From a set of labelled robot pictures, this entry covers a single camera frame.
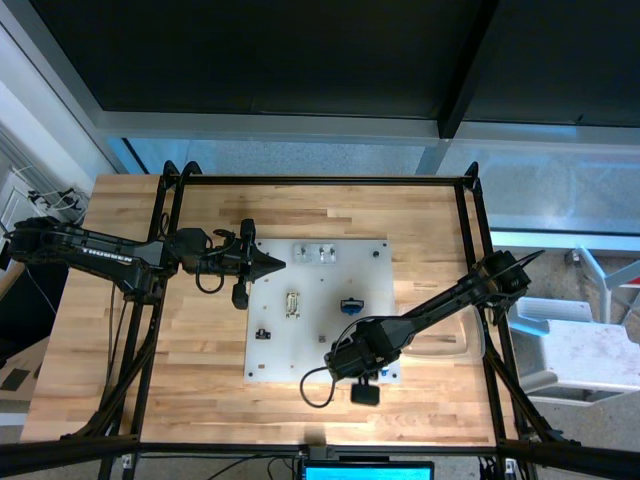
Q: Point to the blue and black connector socket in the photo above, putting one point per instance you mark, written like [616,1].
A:
[352,306]

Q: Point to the small black clamp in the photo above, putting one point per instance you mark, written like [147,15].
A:
[262,334]

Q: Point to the black upright post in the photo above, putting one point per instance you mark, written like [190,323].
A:
[465,75]

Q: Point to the black flat pad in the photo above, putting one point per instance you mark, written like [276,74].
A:
[14,380]

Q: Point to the small black camera mount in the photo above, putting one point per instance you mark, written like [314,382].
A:
[320,451]

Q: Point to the white tubular metal stand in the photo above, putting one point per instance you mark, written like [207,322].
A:
[606,305]

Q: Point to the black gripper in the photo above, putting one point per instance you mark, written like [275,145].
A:
[245,260]
[365,395]

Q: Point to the aluminium block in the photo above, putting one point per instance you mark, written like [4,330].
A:
[312,258]

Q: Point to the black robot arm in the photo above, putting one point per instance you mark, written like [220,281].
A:
[450,300]
[107,255]

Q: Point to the black metal frame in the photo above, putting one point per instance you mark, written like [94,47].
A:
[320,180]

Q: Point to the beige connector housing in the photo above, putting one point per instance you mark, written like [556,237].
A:
[293,305]

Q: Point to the blue screen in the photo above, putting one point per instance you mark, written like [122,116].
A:
[365,472]

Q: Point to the white plastic step stool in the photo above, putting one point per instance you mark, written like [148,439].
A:
[580,350]

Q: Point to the clear plastic tub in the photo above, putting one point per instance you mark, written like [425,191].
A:
[450,345]

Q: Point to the white plastic board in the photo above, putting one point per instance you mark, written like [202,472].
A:
[290,360]

